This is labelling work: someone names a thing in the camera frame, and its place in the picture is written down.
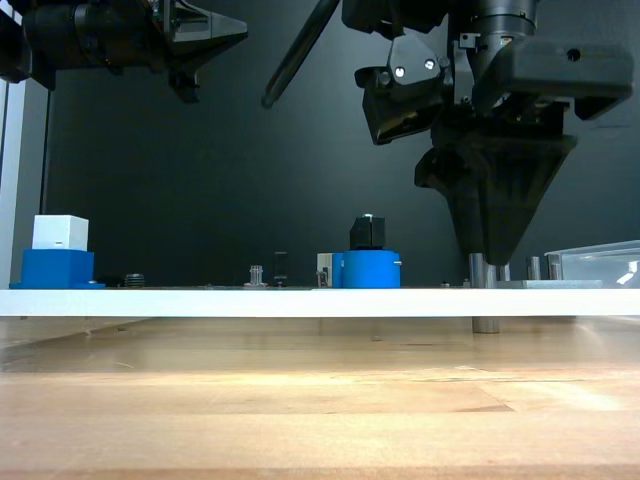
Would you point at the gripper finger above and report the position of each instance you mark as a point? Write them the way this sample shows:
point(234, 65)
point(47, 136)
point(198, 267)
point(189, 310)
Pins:
point(205, 56)
point(225, 29)
point(520, 190)
point(462, 190)

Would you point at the steel 16mm cylinder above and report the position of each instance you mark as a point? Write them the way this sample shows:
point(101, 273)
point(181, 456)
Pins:
point(481, 275)

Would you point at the white taskboard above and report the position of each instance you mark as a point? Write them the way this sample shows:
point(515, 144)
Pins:
point(250, 302)

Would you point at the small steel pin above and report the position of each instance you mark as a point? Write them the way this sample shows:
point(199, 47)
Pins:
point(533, 267)
point(505, 272)
point(555, 267)

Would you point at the grey metal pin block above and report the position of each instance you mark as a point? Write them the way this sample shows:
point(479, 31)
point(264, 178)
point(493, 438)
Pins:
point(560, 284)

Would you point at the clear plastic tub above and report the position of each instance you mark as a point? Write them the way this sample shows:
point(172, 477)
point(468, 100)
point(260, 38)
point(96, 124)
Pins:
point(600, 265)

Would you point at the beige connector housing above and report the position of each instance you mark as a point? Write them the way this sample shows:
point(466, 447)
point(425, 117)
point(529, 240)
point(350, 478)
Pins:
point(325, 265)

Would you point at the small black socket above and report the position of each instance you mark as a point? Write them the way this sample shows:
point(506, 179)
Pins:
point(281, 265)

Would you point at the small silver stud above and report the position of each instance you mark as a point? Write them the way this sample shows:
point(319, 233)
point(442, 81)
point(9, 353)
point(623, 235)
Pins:
point(256, 277)

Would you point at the D-sub connector on blue mount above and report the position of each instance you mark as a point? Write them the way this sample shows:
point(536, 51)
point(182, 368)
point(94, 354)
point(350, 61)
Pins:
point(370, 270)

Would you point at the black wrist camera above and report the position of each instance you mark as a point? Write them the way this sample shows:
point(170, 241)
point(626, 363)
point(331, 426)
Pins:
point(405, 75)

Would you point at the grey aluminium post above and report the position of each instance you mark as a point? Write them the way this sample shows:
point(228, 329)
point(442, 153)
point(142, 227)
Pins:
point(15, 200)

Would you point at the blue mount with white block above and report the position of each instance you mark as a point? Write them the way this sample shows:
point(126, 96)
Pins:
point(55, 270)

